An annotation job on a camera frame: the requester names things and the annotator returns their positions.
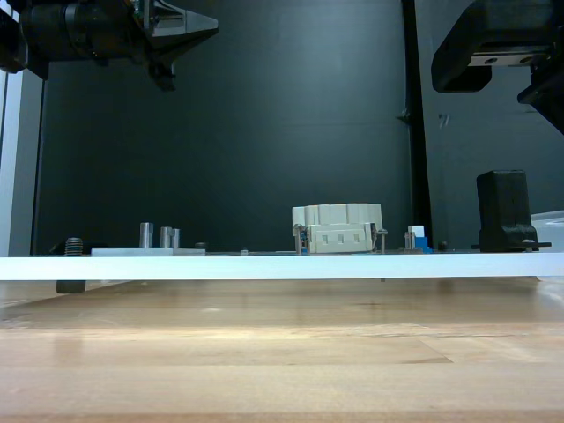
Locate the small white blue clamp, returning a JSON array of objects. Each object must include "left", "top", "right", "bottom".
[{"left": 404, "top": 224, "right": 429, "bottom": 253}]

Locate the black socket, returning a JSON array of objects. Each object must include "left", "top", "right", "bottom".
[{"left": 471, "top": 168, "right": 553, "bottom": 254}]

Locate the grey aluminium window frame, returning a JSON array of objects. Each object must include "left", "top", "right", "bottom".
[{"left": 0, "top": 68, "right": 45, "bottom": 257}]

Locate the black threaded bolt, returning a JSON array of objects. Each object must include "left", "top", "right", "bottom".
[{"left": 56, "top": 237, "right": 86, "bottom": 295}]

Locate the beige connector housing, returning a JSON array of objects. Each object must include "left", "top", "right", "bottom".
[{"left": 291, "top": 202, "right": 390, "bottom": 256}]

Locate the grey metal plate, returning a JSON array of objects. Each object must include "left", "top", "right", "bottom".
[{"left": 91, "top": 246, "right": 207, "bottom": 257}]

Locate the white task board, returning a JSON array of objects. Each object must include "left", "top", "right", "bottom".
[{"left": 0, "top": 246, "right": 564, "bottom": 283}]

